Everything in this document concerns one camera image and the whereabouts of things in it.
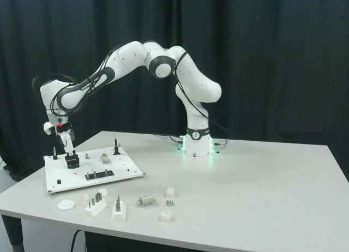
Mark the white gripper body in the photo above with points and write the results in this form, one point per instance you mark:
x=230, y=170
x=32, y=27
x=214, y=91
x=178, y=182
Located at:
x=68, y=143

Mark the black D-SUB plug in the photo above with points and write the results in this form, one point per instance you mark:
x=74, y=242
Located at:
x=71, y=157

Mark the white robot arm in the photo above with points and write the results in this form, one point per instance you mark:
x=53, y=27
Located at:
x=131, y=54

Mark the white flat wrist plate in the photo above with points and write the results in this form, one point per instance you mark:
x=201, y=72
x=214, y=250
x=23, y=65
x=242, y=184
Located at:
x=47, y=128

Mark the white task board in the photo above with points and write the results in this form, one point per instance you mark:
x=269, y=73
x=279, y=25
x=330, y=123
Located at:
x=120, y=164

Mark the white medium gear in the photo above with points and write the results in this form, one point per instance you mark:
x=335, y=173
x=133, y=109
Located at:
x=103, y=192

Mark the white large gear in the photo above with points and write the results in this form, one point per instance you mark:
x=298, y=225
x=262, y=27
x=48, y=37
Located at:
x=66, y=204

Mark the metal large square peg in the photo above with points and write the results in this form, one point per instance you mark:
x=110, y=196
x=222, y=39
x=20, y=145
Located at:
x=98, y=199

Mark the metal medium square peg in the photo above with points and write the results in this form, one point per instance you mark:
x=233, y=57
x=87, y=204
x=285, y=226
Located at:
x=93, y=203

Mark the white square peg holder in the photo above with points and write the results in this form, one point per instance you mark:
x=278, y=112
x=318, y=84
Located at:
x=95, y=210

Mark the metal large round peg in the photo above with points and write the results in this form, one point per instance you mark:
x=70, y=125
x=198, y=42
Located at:
x=118, y=207

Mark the white round peg holder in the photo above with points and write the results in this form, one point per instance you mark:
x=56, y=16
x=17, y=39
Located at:
x=119, y=215

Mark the dark grey table leg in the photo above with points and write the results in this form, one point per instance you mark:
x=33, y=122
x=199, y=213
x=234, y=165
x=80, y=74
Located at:
x=12, y=235

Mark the white round-holed cube holder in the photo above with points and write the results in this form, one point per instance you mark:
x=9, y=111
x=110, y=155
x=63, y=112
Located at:
x=165, y=216

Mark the black curtain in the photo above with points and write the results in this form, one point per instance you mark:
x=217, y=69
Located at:
x=272, y=44

